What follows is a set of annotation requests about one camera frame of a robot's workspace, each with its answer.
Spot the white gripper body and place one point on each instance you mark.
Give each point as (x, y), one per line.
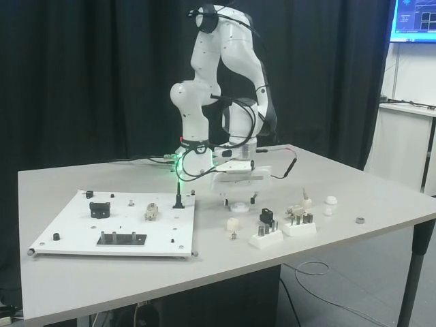
(238, 185)

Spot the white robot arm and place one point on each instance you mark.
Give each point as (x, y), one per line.
(204, 68)

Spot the white large gear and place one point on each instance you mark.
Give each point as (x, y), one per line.
(239, 207)

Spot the white small gear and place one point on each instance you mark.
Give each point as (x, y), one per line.
(327, 213)

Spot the white medium gear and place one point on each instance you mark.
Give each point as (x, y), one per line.
(331, 200)

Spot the black D-SUB plug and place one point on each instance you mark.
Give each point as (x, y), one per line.
(266, 215)

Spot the thick metal round peg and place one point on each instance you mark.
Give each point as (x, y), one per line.
(261, 231)

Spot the small metal BNC plug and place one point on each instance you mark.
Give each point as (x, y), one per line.
(233, 235)

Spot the dark metal round peg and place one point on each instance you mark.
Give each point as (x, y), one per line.
(273, 227)

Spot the beige waterproof plug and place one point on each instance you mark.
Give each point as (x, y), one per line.
(295, 212)

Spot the white holder for round pegs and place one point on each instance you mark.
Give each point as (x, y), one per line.
(267, 240)

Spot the medium metal square peg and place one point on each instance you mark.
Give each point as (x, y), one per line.
(297, 220)

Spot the metal USB plug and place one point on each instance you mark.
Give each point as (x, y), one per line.
(305, 193)

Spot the small white plug holder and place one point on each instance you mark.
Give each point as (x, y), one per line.
(307, 202)

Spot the white holder for square pegs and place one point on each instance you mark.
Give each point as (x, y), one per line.
(299, 230)

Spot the thick metal square peg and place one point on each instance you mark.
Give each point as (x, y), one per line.
(310, 218)

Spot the small metal bolt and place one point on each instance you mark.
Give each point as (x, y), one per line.
(359, 220)

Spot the white task board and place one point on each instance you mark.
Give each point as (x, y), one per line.
(116, 228)

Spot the white cabinet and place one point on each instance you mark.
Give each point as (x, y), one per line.
(402, 146)

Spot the black table leg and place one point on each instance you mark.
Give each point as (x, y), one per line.
(413, 272)

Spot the black curtain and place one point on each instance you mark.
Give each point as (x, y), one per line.
(85, 78)

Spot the blue screen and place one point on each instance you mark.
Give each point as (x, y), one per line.
(413, 18)

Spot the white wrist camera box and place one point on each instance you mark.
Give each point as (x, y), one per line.
(226, 153)

